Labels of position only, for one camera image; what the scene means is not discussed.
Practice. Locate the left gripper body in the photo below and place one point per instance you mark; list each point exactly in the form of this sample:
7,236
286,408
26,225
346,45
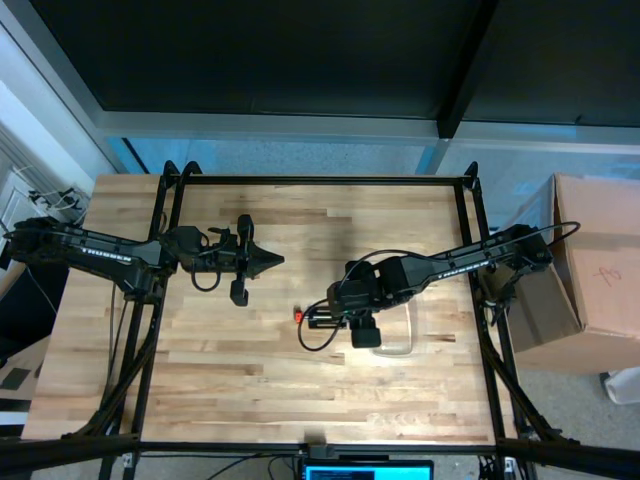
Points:
244,265

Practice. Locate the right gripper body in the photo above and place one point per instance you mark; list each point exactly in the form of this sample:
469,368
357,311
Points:
366,336

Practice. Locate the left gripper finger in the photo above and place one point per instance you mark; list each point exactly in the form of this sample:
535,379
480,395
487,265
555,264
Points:
269,260

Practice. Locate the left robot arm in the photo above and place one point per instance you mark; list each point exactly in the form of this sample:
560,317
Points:
100,253

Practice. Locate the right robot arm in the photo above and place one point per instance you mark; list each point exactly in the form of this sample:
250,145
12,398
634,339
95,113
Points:
450,265

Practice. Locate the clear plastic container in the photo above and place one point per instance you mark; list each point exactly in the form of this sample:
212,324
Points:
411,330

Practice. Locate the black clamp with red knob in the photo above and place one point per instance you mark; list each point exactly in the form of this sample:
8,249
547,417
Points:
322,320

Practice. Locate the blue screen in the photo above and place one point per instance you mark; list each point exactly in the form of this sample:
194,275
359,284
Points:
365,471

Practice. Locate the cardboard box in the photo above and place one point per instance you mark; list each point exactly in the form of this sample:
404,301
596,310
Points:
590,280

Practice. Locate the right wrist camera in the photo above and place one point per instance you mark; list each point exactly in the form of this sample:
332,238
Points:
350,297

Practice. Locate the black frame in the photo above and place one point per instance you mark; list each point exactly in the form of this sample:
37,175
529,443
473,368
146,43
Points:
320,180

